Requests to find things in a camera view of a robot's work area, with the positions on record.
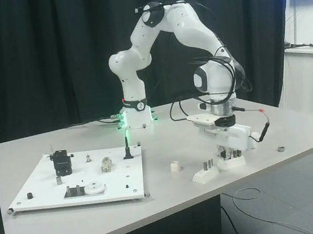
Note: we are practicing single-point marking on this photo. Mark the black curtain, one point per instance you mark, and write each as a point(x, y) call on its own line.
point(21, 54)

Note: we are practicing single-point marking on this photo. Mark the metal BNC plug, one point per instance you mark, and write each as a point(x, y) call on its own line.
point(87, 158)

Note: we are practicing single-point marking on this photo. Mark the white cabinet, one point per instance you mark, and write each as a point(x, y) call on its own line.
point(308, 85)

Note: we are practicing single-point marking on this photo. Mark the black box under table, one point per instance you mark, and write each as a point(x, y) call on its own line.
point(160, 232)

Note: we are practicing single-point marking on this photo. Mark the very thick metal round peg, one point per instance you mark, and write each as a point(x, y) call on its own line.
point(58, 181)

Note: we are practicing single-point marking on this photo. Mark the flat white camera plate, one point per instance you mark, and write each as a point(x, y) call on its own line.
point(203, 119)

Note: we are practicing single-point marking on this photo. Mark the white task board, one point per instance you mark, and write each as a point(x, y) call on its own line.
point(95, 177)

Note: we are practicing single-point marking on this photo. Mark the very thin metal round peg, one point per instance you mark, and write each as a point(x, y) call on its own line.
point(212, 163)

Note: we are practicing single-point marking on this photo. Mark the small white plug holder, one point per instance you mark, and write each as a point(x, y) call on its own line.
point(175, 167)

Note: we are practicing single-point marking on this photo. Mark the metal hex nut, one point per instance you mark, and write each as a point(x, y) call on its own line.
point(280, 148)

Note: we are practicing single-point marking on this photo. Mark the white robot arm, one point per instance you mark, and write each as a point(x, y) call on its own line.
point(191, 31)

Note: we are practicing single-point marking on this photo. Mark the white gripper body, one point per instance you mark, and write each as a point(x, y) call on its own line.
point(238, 139)

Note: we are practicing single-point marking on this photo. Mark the white large gear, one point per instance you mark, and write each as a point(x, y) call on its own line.
point(95, 188)

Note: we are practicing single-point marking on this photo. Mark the black D-SUB plug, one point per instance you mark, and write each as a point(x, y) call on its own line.
point(63, 164)

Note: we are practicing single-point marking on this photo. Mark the white square peg holder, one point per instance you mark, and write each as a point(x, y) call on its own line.
point(232, 164)

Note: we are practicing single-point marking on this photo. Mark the white round peg holder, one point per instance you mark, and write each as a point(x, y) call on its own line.
point(204, 176)

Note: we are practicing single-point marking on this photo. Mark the thick metal square peg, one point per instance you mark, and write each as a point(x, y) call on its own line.
point(231, 154)

